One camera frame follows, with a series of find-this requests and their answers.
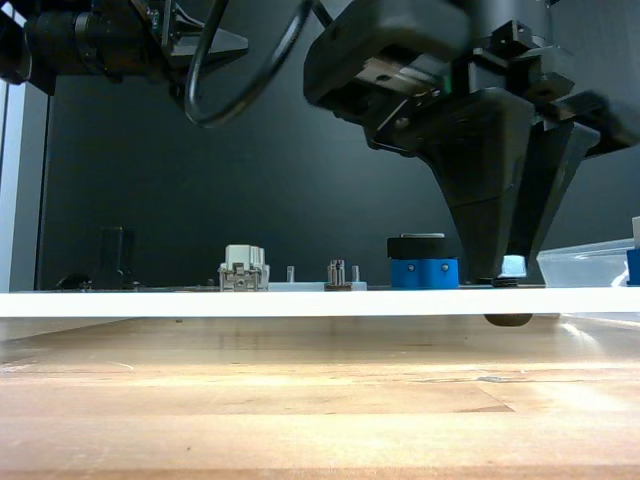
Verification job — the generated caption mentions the silver M12 hex nut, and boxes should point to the silver M12 hex nut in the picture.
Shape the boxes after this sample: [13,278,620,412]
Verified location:
[499,254,528,279]

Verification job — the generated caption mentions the clear plastic tub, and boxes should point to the clear plastic tub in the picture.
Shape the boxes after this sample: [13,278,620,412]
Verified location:
[537,238,640,289]

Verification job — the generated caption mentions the small blue connector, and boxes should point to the small blue connector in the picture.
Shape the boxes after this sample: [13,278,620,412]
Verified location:
[626,216,640,289]

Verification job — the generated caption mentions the black round foot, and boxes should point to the black round foot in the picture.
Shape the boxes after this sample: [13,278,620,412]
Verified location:
[483,313,532,329]

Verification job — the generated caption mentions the small metal round connector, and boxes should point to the small metal round connector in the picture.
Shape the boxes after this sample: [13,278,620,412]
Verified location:
[323,258,351,292]

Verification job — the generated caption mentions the aluminium block with screws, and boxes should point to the aluminium block with screws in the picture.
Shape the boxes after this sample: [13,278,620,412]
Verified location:
[269,264,369,292]

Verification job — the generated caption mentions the grey rectangular connector housing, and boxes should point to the grey rectangular connector housing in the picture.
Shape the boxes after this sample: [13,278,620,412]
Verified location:
[217,243,271,292]

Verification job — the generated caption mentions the white board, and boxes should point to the white board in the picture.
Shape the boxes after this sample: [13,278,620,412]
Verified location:
[0,287,640,319]

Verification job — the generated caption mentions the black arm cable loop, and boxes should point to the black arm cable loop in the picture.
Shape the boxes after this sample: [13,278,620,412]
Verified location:
[183,0,331,130]

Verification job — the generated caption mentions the blue and black connector mount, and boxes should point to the blue and black connector mount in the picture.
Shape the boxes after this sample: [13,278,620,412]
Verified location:
[387,232,460,290]

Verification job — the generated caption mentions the grey metal window frame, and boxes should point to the grey metal window frame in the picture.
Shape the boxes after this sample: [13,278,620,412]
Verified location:
[0,79,51,292]

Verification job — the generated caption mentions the black USB socket mount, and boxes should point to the black USB socket mount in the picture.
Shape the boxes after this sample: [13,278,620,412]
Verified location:
[57,225,139,291]

